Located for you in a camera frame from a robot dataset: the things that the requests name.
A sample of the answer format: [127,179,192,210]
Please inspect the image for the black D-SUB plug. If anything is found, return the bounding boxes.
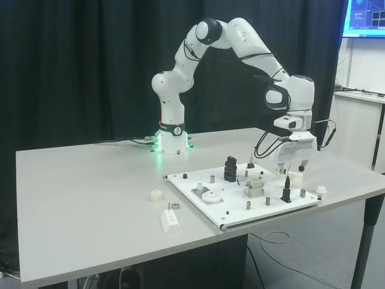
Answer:
[223,155,238,183]

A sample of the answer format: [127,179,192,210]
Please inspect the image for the black curtain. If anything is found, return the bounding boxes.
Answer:
[0,0,344,169]

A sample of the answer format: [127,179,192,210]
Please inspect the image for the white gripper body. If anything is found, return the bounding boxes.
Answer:
[272,137,318,169]

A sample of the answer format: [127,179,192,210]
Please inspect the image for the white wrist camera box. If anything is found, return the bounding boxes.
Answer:
[273,117,303,131]

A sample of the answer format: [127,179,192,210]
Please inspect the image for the white task board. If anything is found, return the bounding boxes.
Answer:
[164,167,324,231]

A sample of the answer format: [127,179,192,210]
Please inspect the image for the black cable loops at wrist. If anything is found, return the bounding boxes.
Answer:
[253,75,294,159]

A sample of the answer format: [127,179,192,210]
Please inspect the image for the white large gear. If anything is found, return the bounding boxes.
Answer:
[202,192,221,205]

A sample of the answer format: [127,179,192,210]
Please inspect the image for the white cabinet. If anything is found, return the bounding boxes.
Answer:
[328,89,385,176]

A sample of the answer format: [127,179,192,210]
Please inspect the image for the grey cable under table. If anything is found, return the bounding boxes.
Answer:
[259,231,304,289]

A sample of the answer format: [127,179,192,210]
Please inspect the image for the white peg holder with holes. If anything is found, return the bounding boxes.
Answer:
[160,209,183,234]

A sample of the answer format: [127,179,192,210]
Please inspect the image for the blue screen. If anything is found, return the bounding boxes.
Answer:
[342,0,385,39]

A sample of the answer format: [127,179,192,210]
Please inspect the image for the black cables at arm foot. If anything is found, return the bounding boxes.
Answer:
[102,135,159,148]

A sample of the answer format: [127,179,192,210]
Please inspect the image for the black plug with thin wire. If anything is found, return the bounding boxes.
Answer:
[279,166,293,204]

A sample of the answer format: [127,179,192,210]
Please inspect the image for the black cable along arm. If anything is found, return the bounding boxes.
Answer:
[183,39,289,84]

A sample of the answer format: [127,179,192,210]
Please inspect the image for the black table leg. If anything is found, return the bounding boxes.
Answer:
[359,196,381,289]

